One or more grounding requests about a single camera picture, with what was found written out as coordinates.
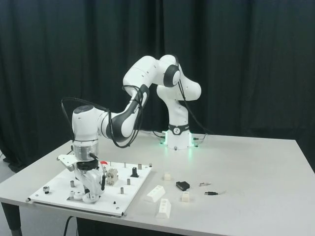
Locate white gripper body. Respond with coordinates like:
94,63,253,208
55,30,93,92
74,169,103,197

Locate white large gear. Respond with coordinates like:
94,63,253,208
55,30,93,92
83,194,100,205

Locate white task board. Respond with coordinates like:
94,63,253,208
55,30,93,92
26,157,153,218

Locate black box under table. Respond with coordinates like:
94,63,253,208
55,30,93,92
76,217,158,236

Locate long white peg holder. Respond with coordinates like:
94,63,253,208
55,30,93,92
145,185,166,203
155,198,173,219

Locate dark table leg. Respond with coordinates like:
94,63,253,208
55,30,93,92
0,202,21,236

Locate black curtains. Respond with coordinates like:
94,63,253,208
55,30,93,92
0,0,315,170

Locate thin black rod on wire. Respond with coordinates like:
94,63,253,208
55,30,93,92
90,153,108,192

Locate black cable under table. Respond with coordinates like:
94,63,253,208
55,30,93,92
64,215,77,236

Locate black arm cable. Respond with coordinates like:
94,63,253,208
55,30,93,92
61,55,205,148

